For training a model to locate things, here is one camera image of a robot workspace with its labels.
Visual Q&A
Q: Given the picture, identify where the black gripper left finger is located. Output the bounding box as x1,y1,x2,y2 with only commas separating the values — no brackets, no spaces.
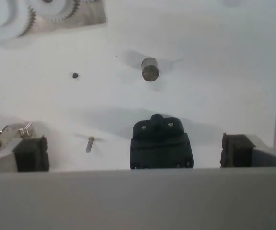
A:
0,135,50,173

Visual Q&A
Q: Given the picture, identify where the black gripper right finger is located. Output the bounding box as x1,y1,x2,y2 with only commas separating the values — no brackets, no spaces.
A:
220,132,276,168

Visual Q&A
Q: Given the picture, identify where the black D-SUB plug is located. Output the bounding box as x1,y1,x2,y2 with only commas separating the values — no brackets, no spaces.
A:
130,113,195,170

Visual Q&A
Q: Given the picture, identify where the small metal square peg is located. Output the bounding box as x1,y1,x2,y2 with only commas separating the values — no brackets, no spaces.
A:
85,136,96,153

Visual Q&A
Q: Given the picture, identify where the white task board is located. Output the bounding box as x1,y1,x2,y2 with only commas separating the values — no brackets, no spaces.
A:
0,0,276,173

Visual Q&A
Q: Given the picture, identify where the metal round peg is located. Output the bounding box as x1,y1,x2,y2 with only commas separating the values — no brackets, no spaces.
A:
141,57,161,82

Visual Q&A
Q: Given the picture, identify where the white large gear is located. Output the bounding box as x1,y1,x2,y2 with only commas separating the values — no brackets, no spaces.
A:
0,0,37,43

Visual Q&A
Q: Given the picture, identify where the white medium gear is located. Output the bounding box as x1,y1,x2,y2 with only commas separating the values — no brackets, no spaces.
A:
26,0,78,25

